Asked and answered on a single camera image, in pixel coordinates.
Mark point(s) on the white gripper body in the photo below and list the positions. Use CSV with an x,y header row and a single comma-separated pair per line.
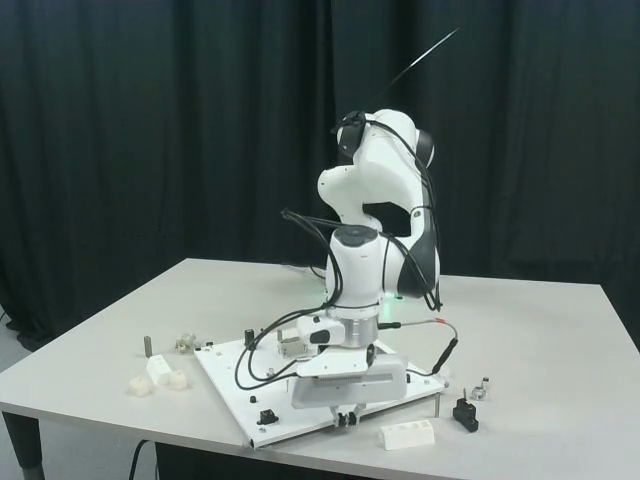
x,y
350,387

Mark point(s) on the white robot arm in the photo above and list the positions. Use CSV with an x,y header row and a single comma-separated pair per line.
x,y
385,165

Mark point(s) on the flat white mounting plate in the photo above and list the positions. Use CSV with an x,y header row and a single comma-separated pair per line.
x,y
335,362

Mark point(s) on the white holder with holes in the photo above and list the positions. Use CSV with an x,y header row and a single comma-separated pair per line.
x,y
407,434

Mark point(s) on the white task board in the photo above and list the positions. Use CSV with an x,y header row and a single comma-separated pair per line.
x,y
235,395

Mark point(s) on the black D-SUB plug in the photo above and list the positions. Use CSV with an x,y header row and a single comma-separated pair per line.
x,y
465,412

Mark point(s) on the black bolt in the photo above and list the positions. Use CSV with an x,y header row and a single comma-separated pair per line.
x,y
248,337

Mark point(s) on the small metal plug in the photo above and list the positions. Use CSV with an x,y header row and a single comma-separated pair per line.
x,y
483,389

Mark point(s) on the small white holder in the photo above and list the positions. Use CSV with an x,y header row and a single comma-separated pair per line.
x,y
179,381
140,389

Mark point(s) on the clear Ethernet plug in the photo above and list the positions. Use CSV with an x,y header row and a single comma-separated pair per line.
x,y
186,342

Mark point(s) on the long white holder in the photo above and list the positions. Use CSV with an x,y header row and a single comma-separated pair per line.
x,y
159,369

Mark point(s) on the metal round peg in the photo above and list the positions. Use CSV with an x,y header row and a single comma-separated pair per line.
x,y
147,346

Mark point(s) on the black table leg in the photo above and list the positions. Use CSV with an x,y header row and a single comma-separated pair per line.
x,y
22,445

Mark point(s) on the black curtains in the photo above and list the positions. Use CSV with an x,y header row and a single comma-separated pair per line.
x,y
150,125

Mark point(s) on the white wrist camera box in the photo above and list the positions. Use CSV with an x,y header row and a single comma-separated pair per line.
x,y
320,332

